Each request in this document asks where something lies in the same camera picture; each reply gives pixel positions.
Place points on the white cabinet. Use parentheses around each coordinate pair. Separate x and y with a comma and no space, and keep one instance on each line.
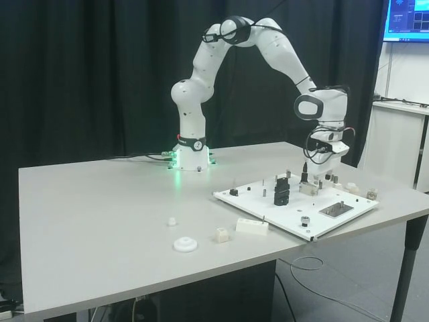
(399,144)

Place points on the black D-SUB plug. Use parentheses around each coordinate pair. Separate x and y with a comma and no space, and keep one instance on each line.
(281,192)

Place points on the black curtain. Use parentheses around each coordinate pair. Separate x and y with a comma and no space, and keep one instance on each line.
(83,77)

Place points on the small black plug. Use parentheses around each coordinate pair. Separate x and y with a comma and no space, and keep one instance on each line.
(233,192)

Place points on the white long holder with holes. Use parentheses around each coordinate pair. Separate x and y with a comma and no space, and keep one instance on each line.
(252,227)

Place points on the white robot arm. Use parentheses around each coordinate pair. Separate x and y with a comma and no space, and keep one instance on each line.
(197,73)

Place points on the metal BNC plug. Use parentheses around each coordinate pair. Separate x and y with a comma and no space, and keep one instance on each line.
(305,221)

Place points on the white small square holder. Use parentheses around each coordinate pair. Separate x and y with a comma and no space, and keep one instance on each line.
(352,186)
(221,235)

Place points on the white large gear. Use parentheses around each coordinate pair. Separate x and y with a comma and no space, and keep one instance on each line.
(185,244)

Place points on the black table leg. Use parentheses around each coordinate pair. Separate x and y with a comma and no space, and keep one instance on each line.
(410,265)

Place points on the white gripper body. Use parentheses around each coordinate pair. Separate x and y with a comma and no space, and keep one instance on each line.
(326,161)

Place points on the white small gear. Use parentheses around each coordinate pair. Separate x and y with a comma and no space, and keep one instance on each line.
(171,222)

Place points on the blue screen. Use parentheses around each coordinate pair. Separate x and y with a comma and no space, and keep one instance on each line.
(407,20)

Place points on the white waterproof plug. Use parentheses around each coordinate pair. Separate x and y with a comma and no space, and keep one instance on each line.
(372,194)

